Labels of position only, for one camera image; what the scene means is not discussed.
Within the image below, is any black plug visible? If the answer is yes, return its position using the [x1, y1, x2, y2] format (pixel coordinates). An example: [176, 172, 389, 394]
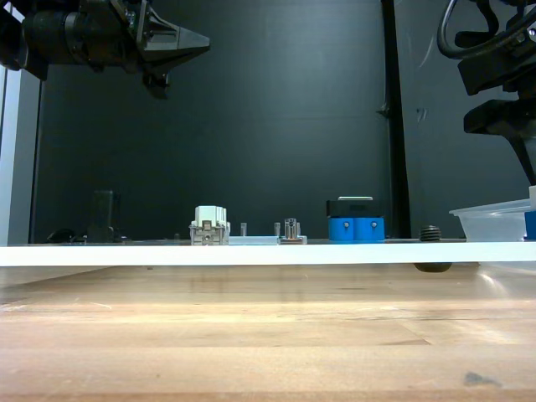
[326, 195, 385, 219]

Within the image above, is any black threaded M12 bolt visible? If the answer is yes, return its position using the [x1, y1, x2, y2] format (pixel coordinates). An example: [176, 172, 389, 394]
[414, 225, 453, 275]

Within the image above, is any small silver clamp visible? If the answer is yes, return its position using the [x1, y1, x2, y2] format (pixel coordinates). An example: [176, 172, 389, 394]
[278, 217, 309, 246]

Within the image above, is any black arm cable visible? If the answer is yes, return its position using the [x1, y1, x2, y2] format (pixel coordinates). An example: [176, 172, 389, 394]
[436, 0, 536, 60]

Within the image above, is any blue two-lobed plug mount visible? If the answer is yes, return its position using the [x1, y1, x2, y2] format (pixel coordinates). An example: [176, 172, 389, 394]
[328, 215, 386, 245]

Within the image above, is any beige connector housing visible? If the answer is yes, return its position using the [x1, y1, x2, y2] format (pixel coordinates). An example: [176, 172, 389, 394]
[188, 204, 232, 246]

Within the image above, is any white mounting board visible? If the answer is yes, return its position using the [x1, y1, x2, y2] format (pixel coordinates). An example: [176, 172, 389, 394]
[0, 237, 536, 268]

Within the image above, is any black connector block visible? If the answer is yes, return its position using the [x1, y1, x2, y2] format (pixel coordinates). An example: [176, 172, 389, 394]
[87, 188, 125, 243]

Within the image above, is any black upright post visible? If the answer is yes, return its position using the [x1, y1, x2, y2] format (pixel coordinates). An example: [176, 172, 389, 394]
[376, 0, 412, 238]

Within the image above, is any clear plastic tub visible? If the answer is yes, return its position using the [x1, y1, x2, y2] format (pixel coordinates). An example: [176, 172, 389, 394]
[448, 197, 536, 243]

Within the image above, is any silver window frame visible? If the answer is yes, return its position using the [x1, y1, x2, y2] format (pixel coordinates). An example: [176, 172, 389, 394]
[0, 64, 43, 246]

